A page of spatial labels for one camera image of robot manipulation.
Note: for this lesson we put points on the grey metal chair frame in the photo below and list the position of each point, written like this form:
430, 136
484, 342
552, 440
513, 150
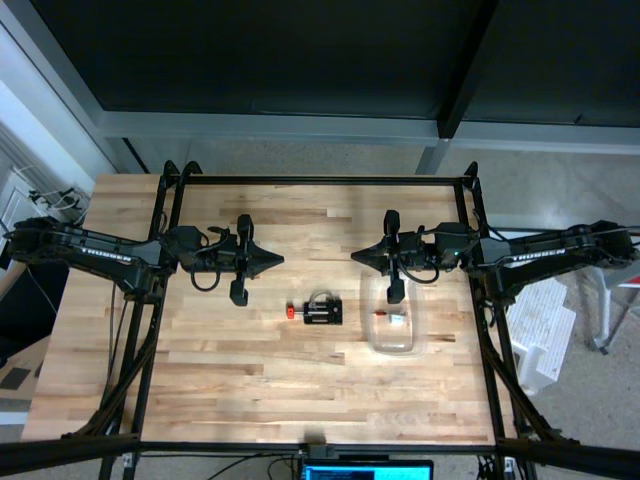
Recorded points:
602, 310

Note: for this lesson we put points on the red clamp knob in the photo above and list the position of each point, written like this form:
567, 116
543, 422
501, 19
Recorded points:
290, 311

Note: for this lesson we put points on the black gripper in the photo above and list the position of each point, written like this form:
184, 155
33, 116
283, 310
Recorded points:
407, 254
244, 260

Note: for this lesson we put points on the black metal frame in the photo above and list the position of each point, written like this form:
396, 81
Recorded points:
320, 180

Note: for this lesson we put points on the laptop screen with blue edge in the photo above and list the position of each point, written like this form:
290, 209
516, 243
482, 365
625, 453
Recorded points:
365, 472

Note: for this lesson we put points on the grey metal window frame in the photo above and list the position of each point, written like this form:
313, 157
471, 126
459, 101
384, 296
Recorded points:
250, 127

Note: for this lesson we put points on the clear plastic tub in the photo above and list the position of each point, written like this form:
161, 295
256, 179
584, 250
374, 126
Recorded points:
395, 342

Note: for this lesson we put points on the black vertical post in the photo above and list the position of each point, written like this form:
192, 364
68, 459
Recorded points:
465, 75

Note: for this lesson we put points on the small white part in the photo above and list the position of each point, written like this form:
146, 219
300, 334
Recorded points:
398, 320

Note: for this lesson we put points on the brown cardboard box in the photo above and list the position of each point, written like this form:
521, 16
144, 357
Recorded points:
25, 362

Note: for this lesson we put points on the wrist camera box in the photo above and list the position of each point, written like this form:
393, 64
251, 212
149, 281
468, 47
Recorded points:
185, 240
450, 241

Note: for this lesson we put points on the white plastic step stool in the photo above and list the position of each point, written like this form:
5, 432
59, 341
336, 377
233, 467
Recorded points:
542, 340

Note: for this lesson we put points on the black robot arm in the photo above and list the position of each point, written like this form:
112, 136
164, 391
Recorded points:
542, 257
100, 250

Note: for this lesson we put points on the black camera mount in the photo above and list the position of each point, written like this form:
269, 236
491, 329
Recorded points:
316, 449

